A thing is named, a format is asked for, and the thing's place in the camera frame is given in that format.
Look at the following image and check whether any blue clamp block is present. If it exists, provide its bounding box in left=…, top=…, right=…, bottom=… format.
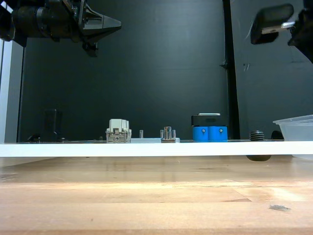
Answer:
left=192, top=126, right=229, bottom=142

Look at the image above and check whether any black threaded stud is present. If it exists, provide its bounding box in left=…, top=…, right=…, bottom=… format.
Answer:
left=249, top=130, right=264, bottom=141

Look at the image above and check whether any black domed foot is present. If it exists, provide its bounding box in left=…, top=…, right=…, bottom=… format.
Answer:
left=246, top=154, right=272, bottom=162

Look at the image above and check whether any black wall post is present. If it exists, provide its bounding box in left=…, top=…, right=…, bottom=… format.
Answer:
left=221, top=0, right=242, bottom=140

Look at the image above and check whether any small metal connector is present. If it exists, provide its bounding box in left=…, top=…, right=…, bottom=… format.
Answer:
left=160, top=126, right=177, bottom=143

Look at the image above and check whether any beige connector housing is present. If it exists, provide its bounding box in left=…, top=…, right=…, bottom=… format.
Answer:
left=105, top=118, right=133, bottom=144

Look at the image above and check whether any black connector housing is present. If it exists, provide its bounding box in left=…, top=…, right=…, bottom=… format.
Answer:
left=191, top=113, right=228, bottom=128

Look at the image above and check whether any white plastic board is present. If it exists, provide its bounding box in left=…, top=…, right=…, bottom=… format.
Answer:
left=0, top=139, right=313, bottom=158

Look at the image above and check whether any clear plastic tub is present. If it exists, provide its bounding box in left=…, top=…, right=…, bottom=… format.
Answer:
left=272, top=114, right=313, bottom=161

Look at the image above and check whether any grey metal partition frame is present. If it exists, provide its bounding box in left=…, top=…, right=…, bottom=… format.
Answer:
left=0, top=39, right=25, bottom=144

